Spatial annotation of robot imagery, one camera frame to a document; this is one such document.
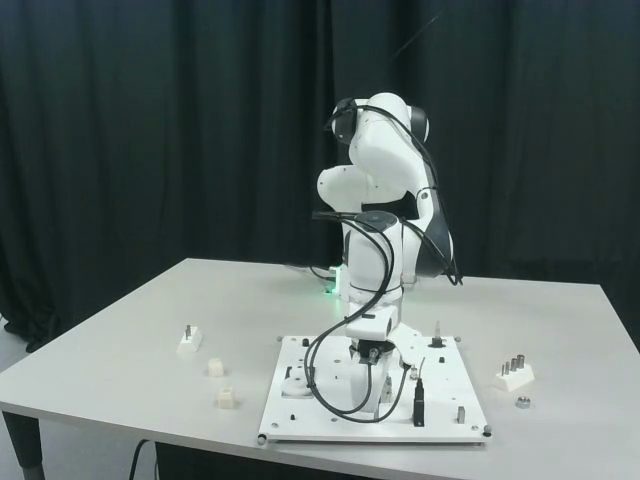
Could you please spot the metal bolt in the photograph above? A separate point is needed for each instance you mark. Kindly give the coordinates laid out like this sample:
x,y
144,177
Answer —
x,y
437,332

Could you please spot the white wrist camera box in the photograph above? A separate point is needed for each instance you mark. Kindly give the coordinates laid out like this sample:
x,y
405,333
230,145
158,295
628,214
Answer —
x,y
414,347

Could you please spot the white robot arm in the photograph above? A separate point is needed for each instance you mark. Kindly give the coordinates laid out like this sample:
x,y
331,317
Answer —
x,y
390,150

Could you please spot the white task board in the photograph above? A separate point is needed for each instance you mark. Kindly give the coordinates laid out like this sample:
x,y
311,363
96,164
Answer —
x,y
300,420

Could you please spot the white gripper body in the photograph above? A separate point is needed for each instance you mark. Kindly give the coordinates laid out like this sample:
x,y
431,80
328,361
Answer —
x,y
365,390

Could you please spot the white round peg holder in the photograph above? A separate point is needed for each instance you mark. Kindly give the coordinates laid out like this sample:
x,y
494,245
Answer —
x,y
515,382

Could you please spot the medium metal round peg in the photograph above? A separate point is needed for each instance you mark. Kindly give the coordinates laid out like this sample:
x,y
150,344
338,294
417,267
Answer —
x,y
514,364

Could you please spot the large metal round peg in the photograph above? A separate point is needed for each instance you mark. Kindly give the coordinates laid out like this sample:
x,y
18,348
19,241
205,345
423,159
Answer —
x,y
522,361

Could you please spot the white square peg holder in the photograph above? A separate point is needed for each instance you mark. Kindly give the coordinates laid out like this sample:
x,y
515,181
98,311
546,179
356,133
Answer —
x,y
190,346

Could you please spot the white plug holder cube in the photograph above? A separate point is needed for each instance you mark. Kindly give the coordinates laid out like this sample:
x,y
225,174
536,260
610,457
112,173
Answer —
x,y
215,366
226,400

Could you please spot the black curtain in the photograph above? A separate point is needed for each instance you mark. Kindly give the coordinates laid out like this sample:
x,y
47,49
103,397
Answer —
x,y
150,125

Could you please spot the white large gear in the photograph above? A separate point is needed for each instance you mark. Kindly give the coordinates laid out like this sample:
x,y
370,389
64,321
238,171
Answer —
x,y
294,389

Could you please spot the black table leg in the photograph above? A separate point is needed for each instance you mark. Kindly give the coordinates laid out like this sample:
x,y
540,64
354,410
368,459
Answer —
x,y
22,445

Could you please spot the metal BNC plug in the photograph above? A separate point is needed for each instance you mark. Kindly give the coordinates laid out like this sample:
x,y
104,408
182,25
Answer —
x,y
414,372

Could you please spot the white small gear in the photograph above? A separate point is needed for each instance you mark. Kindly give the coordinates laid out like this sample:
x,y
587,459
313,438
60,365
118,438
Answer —
x,y
299,373

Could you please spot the metal hex nut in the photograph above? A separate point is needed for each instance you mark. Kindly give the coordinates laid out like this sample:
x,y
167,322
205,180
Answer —
x,y
523,401

